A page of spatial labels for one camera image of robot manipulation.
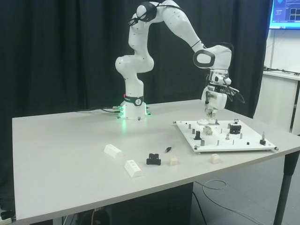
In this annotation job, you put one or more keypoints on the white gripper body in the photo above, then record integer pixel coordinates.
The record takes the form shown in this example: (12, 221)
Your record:
(218, 98)

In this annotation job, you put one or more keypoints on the black waterproof plug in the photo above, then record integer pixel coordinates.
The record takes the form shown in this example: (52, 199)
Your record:
(168, 149)

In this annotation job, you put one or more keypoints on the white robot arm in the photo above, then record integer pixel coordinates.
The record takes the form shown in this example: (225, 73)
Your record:
(138, 65)

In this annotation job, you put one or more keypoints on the white medium gear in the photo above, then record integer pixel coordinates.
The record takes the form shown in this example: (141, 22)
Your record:
(212, 122)

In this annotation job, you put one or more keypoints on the white large gear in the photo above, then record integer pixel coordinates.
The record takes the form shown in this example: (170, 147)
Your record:
(202, 122)

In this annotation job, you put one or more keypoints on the beige Ethernet plug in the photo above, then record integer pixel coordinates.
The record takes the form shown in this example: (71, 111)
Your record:
(207, 130)

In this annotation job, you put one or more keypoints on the metal square peg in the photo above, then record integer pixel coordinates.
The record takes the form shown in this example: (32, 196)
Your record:
(193, 131)

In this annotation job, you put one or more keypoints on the small metal connector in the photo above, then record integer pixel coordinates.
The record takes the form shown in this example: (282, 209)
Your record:
(236, 121)

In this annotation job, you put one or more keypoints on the black USB plug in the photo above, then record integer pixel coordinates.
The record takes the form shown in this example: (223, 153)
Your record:
(198, 135)

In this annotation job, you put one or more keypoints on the metal BNC plug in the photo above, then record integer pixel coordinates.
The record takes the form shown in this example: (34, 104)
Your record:
(227, 136)

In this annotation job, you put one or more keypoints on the black D-SUB plug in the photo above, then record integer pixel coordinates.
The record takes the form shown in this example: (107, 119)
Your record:
(235, 129)

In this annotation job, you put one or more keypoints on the white task board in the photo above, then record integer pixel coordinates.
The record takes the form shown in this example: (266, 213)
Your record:
(225, 145)

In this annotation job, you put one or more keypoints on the cream small plug holder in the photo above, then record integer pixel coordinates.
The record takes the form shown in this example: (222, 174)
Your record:
(173, 160)
(215, 158)

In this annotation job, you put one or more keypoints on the metal bolt black base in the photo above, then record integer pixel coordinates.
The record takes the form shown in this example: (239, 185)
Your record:
(263, 140)

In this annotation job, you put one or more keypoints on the white cabinet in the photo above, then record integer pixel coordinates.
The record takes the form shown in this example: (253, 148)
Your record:
(276, 98)

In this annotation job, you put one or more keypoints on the black block holder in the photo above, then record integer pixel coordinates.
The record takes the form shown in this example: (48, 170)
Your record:
(154, 159)

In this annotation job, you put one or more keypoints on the white long peg holder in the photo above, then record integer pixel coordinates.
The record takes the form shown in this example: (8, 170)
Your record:
(133, 168)
(113, 151)

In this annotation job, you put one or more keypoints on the dark table leg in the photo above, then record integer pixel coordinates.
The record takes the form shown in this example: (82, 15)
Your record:
(284, 187)

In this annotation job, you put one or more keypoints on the blue screen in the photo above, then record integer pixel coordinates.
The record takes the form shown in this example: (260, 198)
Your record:
(286, 14)

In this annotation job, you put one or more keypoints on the black curtain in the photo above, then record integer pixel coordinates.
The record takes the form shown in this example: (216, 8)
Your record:
(58, 58)

